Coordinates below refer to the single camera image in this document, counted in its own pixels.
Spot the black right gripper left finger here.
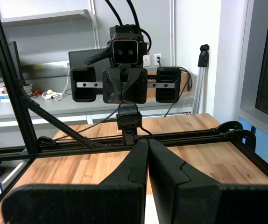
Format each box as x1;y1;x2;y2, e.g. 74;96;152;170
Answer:
1;138;148;224

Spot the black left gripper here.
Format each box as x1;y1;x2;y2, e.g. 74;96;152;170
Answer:
70;66;183;105

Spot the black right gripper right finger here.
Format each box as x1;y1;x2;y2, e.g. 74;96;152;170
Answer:
148;138;268;224

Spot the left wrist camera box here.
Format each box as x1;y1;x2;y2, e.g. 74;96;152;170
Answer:
111;38;140;65

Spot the black braided cable sleeve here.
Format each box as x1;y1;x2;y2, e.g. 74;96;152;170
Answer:
85;48;113;66

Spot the white coiled cable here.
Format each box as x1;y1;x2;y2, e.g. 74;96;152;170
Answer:
42;90;64;101

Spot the aluminium post with black cap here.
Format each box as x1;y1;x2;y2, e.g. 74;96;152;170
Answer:
193;43;211;115

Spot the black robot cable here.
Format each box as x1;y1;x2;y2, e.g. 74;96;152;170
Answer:
105;0;124;26
126;0;141;27

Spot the black aluminium frame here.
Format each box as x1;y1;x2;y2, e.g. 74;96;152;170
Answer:
0;0;268;222

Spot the white wall shelf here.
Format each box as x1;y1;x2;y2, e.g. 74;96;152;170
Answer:
0;8;100;42

